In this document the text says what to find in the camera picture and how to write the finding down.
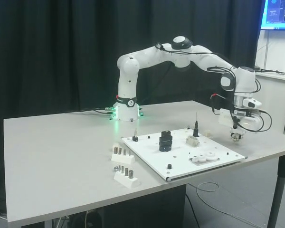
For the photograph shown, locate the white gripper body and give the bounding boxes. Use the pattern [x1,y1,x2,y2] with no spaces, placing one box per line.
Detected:
[218,108,264,131]

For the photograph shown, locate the grey waterproof plug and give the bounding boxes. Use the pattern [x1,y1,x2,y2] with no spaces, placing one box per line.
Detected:
[230,132,245,143]

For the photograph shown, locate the thin black rod red tag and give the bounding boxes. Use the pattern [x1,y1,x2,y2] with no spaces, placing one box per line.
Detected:
[210,93,219,114]

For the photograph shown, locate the small white wrist box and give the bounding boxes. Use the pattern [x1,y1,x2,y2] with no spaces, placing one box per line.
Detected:
[242,98,262,109]

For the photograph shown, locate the white large gear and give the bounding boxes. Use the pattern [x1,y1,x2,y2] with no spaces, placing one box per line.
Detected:
[205,152,217,163]

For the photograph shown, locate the white cabinet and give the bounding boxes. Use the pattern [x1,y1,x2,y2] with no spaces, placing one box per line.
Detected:
[248,69,285,138]

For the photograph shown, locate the black D-SUB plug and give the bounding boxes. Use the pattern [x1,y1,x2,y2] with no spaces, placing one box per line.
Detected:
[158,130,173,152]

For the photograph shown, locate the white task board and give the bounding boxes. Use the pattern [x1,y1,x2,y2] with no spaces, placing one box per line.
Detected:
[120,127,248,183]

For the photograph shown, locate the dark table leg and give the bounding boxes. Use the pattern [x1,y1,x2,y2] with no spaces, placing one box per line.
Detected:
[268,155,285,228]

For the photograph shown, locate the white square peg holder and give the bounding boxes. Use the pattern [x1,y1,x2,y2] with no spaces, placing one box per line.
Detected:
[111,152,135,165]

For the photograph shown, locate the blue screen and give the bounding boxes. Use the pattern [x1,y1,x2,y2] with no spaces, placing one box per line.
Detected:
[260,0,285,31]

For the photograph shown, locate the white round peg holder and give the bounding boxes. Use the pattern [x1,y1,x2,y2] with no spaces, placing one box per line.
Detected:
[113,171,141,190]

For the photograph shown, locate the black curtain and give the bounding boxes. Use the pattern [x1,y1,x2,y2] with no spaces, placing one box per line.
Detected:
[0,0,268,202]

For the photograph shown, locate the silver wrist ring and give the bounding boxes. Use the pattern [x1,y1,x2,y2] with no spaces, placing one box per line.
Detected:
[233,93,249,107]

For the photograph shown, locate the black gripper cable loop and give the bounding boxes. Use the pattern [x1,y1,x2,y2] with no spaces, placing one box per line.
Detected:
[230,109,273,135]

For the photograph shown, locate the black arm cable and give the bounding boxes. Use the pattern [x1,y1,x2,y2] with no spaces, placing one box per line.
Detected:
[155,42,262,112]

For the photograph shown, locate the grey floor cable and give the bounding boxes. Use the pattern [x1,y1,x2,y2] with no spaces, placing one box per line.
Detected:
[196,182,280,225]

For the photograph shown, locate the black floor cable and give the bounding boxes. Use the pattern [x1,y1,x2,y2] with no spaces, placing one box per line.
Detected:
[184,193,199,228]

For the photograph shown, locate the black base cables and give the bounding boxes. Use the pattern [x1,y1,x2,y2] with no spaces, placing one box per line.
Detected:
[71,108,116,119]

